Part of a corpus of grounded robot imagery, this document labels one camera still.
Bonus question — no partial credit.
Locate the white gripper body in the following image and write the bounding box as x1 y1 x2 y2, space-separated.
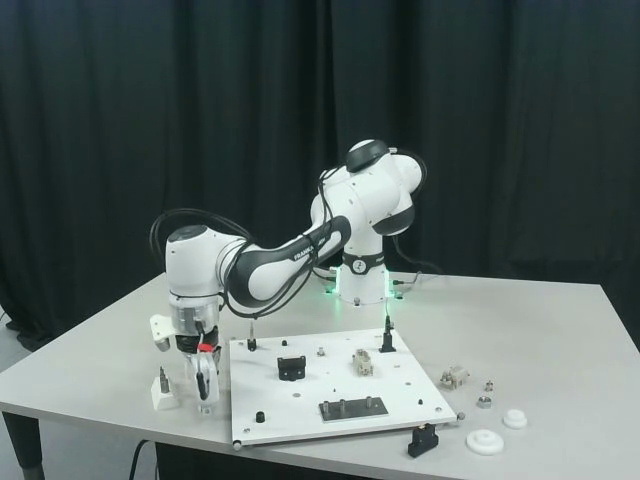
185 349 222 406

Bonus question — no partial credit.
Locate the white large gear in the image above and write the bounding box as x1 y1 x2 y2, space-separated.
465 428 504 456

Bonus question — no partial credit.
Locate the white round peg holder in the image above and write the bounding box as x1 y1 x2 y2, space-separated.
149 367 180 412

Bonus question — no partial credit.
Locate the white wrist mounting plate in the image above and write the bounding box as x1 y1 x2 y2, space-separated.
149 313 177 352

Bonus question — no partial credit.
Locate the white task board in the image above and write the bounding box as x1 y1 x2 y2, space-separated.
227 327 469 449

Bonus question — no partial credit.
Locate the black table leg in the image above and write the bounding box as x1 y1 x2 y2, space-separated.
1 411 45 480

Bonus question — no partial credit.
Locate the black D-SUB plug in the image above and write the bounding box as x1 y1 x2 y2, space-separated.
406 422 441 458

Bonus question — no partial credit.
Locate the black curtain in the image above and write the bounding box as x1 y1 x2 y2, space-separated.
0 0 640 324

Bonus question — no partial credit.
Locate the black floor cable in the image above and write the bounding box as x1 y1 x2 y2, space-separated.
130 438 158 480

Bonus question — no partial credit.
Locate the black wrist loop cable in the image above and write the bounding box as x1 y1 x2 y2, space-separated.
149 210 254 251

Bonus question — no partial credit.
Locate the black elbow cable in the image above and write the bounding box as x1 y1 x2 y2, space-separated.
316 166 352 264

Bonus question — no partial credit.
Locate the black base cable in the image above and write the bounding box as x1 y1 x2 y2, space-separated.
388 233 444 302

